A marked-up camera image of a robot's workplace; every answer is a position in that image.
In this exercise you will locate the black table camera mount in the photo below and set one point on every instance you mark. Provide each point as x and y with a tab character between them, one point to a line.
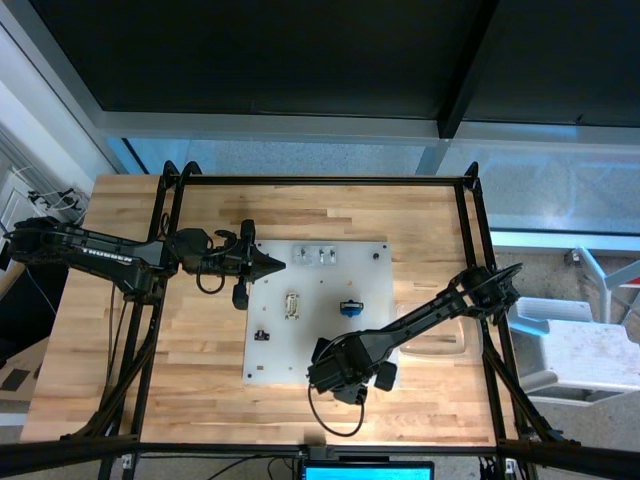
318	452

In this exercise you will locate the black wall column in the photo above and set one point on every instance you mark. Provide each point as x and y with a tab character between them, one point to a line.
465	75

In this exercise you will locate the white plastic chair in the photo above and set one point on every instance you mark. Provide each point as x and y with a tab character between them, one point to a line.
550	310

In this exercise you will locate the white board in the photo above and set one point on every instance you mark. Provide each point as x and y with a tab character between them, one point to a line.
300	350

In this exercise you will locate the pale plate with pins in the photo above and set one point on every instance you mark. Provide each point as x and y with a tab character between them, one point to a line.
312	262

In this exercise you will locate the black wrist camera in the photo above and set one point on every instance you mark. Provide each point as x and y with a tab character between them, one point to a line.
350	396

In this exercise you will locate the laptop screen with blue edge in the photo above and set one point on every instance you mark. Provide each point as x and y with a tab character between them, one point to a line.
365	472

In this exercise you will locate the grey connector housing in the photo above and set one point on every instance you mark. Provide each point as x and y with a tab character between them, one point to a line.
292	306

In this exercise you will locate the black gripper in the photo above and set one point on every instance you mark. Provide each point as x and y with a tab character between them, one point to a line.
386	376
235	262

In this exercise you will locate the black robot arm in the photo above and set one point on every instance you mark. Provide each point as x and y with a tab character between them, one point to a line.
110	255
430	310

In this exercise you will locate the cardboard box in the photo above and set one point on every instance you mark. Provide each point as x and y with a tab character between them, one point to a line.
20	370

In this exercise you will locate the small black clamp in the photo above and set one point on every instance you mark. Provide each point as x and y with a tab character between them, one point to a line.
261	335

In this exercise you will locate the grey metal stand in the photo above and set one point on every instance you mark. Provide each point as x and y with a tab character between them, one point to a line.
595	270

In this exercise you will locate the blue and black connector block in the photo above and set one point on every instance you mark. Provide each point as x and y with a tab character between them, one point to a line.
351	309

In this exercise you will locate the black table frame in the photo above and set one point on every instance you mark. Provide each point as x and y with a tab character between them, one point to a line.
325	181

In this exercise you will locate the clear plastic tub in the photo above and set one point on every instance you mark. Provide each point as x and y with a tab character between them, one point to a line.
450	344

